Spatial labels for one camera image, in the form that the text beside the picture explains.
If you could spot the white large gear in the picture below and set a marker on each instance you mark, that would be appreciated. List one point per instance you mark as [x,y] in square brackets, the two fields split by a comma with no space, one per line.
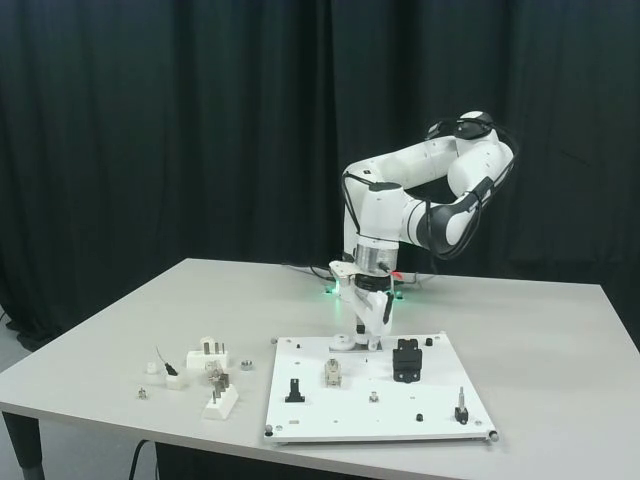
[342,342]

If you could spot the white task board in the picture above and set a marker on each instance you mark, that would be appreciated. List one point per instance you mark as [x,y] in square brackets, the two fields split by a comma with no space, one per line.
[350,415]

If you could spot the black curtain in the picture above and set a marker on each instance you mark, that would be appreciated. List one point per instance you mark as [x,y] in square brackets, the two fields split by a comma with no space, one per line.
[150,100]

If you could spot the white block peg holder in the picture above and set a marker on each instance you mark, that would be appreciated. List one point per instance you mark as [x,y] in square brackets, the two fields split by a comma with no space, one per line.
[197,360]

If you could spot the white wedge peg holder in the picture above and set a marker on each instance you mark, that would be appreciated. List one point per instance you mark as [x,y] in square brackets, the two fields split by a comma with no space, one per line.
[220,407]

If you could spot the black table leg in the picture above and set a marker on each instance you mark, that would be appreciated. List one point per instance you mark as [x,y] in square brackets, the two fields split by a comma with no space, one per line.
[22,445]

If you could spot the metal round nut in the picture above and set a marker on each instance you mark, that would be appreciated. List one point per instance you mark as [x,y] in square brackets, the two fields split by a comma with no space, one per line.
[245,364]

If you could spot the black D-SUB plug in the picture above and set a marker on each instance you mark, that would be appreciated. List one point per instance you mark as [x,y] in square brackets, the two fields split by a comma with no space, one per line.
[407,362]

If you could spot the black rod with red tag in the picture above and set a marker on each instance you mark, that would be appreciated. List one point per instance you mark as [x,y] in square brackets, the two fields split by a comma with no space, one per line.
[388,310]

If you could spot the small white plug holder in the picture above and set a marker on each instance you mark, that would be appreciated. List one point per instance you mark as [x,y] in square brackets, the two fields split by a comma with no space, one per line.
[177,384]

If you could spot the white square cube holder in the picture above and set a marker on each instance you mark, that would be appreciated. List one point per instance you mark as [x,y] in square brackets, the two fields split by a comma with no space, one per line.
[150,368]

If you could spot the metal square peg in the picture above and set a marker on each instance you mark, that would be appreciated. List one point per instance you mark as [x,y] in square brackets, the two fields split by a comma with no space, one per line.
[223,382]

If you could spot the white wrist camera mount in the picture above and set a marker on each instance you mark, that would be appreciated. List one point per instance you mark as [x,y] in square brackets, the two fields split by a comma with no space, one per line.
[342,269]

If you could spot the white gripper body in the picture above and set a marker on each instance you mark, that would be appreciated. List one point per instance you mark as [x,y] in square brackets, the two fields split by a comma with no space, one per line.
[375,310]

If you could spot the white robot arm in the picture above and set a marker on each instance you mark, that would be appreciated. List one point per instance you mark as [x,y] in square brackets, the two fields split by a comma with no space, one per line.
[410,160]

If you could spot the silver metal plug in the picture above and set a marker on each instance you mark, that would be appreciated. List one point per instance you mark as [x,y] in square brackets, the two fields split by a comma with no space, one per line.
[213,371]

